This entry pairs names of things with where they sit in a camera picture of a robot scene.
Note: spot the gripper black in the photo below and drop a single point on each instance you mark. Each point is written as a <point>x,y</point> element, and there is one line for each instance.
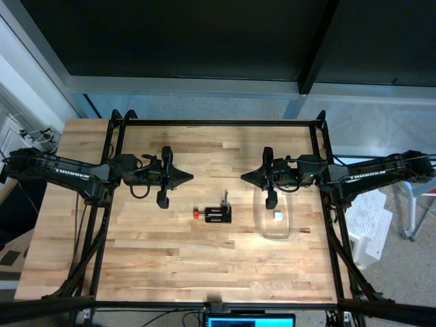
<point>150,177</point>
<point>282,175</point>

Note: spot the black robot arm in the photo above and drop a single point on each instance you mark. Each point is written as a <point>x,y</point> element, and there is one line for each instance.
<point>368,177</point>
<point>68,170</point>

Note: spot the small white block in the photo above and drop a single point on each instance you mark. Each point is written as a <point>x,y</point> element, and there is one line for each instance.
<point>278,216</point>

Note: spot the black vise with red knob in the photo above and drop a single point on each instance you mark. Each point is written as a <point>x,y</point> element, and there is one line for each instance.
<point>218,215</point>

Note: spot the clear plastic tub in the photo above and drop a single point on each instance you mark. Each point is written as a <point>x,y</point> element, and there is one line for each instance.
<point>269,235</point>

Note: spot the black curved tube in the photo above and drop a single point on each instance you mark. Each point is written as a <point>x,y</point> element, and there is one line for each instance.
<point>116,114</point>
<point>322,117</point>
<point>131,113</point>

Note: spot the white foam packing block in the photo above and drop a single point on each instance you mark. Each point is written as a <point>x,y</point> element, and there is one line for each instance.
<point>371,221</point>

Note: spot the laptop screen with blue edge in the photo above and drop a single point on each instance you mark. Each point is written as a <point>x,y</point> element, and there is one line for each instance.
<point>248,322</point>

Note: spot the red white panel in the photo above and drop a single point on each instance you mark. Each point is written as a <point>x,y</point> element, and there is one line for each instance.
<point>430,191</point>

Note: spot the brown cardboard box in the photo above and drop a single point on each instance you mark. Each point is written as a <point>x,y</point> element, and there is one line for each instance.
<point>15,243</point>

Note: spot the black table level camera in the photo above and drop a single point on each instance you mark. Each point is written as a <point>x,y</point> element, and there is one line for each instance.
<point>216,306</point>

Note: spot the black upright post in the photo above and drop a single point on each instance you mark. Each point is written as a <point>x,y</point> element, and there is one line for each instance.
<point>316,51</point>

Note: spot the grey metal chair frame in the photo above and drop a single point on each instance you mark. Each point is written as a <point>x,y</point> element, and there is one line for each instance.
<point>410,204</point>

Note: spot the black table frame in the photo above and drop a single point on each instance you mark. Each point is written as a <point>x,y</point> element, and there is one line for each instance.
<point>41,306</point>

